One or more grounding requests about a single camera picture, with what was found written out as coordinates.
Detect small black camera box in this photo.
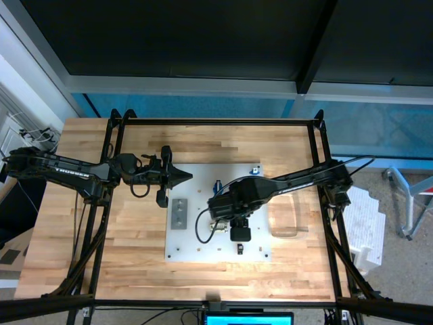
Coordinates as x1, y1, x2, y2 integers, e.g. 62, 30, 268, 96
206, 296, 227, 311

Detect white foam block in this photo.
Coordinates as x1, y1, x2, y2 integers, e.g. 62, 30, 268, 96
341, 186, 387, 277

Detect cardboard box black label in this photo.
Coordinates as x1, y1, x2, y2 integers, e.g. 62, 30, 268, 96
0, 227, 35, 272

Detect clear plastic tub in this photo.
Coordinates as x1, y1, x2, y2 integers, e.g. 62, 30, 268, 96
267, 192, 309, 240

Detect black aluminium frame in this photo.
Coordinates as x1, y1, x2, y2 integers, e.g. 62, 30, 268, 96
0, 108, 433, 325

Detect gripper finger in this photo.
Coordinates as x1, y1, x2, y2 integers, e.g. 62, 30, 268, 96
168, 165, 193, 177
168, 175, 193, 188

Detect white task board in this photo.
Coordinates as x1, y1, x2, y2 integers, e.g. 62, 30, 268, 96
164, 164, 273, 262

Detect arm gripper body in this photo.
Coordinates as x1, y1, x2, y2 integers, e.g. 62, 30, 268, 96
148, 145, 174, 208
229, 218, 253, 243

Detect white black cable bundle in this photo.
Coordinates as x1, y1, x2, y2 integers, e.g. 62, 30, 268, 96
18, 127, 60, 145

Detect grey metal peg block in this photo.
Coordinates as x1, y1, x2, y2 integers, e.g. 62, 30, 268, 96
170, 198, 189, 230

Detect grey metal stand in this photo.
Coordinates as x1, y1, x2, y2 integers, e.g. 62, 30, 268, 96
382, 166, 433, 242

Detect blue laptop screen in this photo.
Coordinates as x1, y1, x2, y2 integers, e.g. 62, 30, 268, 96
202, 311, 294, 325

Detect grey connector socket base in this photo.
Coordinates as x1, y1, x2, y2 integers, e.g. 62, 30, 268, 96
208, 219, 229, 234

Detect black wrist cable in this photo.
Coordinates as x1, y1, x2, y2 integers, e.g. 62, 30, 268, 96
129, 169, 152, 198
195, 207, 223, 244

